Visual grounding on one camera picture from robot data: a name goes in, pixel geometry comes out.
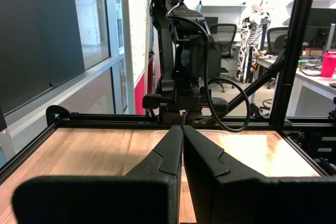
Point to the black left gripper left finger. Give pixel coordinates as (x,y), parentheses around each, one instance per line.
(105,200)

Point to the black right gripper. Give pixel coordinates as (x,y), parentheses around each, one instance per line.
(178,103)

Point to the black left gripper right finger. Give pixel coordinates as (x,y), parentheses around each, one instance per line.
(249,200)

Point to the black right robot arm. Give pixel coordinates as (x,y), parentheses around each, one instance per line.
(165,37)

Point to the clear plastic container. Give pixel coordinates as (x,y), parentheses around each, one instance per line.
(157,140)

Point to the black mesh office chair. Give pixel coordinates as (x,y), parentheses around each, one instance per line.
(225,37)
(275,40)

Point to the black drawer unit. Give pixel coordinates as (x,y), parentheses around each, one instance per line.
(309,142)

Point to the white office desk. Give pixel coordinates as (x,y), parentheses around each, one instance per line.
(315,82)

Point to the dark computer monitor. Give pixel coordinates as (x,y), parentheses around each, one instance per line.
(323,19)

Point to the black aluminium frame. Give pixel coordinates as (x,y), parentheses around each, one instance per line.
(294,51)

